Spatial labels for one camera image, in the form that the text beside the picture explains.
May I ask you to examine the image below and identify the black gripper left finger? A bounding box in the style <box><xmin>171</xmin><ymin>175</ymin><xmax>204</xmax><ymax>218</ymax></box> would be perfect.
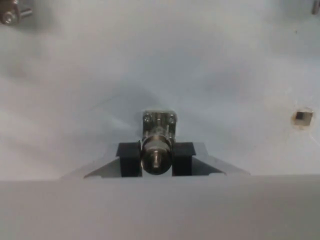
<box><xmin>59</xmin><ymin>141</ymin><xmax>143</xmax><ymax>179</ymax></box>

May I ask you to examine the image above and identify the white task board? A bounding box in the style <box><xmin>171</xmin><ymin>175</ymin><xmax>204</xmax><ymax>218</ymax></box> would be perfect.
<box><xmin>0</xmin><ymin>0</ymin><xmax>320</xmax><ymax>181</ymax></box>

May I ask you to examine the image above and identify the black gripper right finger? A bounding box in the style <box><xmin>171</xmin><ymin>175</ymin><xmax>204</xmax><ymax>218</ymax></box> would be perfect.
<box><xmin>171</xmin><ymin>141</ymin><xmax>251</xmax><ymax>177</ymax></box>

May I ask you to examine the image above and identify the metal BNC plug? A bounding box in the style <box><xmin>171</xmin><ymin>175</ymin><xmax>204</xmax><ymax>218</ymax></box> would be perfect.
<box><xmin>140</xmin><ymin>134</ymin><xmax>174</xmax><ymax>176</ymax></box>

